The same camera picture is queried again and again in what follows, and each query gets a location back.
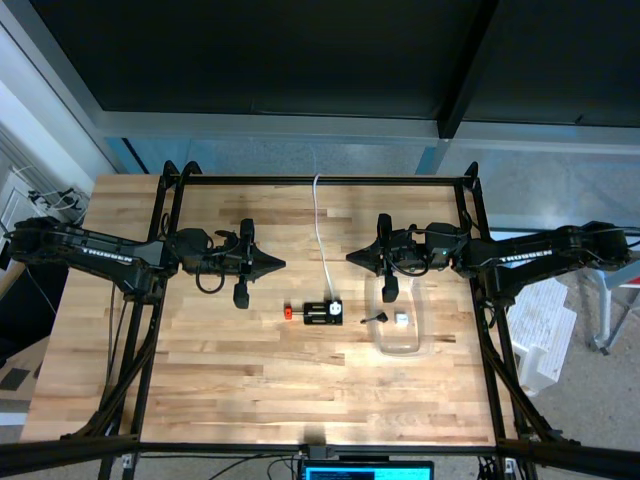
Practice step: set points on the cardboard box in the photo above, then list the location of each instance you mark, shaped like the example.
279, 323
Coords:
30, 350

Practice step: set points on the grey metal stand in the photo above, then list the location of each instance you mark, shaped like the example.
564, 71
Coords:
605, 320

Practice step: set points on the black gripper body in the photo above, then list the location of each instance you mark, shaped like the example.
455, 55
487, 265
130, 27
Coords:
385, 225
247, 235

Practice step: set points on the black metal frame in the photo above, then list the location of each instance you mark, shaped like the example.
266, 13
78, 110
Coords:
70, 452

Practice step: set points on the white bracket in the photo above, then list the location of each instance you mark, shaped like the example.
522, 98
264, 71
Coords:
127, 460
510, 466

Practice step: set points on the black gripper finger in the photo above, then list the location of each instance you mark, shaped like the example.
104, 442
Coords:
265, 257
265, 270
367, 252
367, 264

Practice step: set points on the small white block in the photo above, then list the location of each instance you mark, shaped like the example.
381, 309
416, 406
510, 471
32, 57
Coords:
401, 319

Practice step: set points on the screen with blue edge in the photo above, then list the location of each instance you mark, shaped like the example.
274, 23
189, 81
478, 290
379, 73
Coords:
365, 472

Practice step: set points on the clear plastic container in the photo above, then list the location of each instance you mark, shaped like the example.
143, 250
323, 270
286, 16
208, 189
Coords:
400, 345

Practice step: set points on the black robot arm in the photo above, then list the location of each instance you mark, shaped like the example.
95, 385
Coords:
525, 257
110, 255

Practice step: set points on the black vise with orange knob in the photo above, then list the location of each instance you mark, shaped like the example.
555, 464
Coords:
315, 312

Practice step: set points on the black cabinet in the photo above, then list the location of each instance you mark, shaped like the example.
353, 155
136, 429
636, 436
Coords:
30, 310

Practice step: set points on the white foam block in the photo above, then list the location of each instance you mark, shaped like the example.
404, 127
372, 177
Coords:
540, 325

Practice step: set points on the black power plug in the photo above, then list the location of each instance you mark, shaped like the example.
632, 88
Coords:
382, 317

